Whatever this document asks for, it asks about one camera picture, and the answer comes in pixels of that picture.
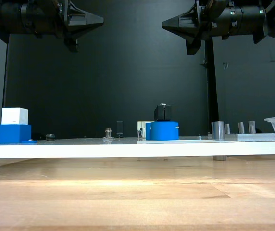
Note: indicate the grey metal cylinder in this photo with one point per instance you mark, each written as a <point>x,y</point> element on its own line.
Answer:
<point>217,131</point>

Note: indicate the white cube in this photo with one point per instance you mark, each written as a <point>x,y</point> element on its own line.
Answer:
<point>15,116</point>

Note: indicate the small grey metal peg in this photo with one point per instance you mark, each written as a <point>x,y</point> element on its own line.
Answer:
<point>241,127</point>
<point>227,128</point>
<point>251,127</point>

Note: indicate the black D-sub connector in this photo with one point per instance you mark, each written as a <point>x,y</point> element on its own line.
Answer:
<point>163,113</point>

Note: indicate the white connector housing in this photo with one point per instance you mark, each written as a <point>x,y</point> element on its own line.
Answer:
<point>142,126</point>

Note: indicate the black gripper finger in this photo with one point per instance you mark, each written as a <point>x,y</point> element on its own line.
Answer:
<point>185,21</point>
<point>185,32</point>
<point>84,29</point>
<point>82,18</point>

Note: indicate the grey metal peg block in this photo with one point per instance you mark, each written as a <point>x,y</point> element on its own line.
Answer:
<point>255,137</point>

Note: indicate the blue round connector holder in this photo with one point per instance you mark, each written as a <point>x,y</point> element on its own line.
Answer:
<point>162,132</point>

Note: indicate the blue square holder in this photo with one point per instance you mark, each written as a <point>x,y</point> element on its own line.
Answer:
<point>12,134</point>

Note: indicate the white plastic board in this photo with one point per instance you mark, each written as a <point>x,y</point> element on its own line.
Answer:
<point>128,151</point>

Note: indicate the black metal frame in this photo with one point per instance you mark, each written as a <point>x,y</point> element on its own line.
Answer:
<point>212,96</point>

